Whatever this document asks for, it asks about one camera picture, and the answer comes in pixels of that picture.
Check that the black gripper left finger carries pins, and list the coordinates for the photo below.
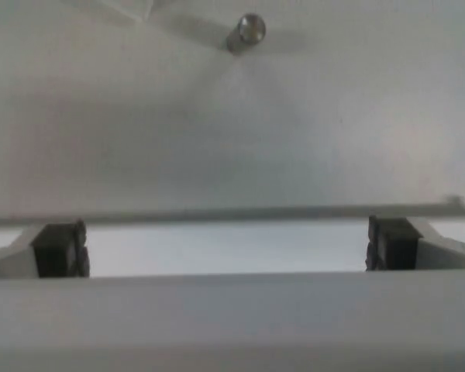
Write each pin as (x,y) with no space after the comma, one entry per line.
(50,252)

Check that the white task board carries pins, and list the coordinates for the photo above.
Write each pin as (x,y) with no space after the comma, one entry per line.
(224,248)

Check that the metal round peg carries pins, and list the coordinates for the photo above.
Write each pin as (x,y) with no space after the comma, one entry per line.
(247,31)

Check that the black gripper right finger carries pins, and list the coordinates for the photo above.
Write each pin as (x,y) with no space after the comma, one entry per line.
(399,244)

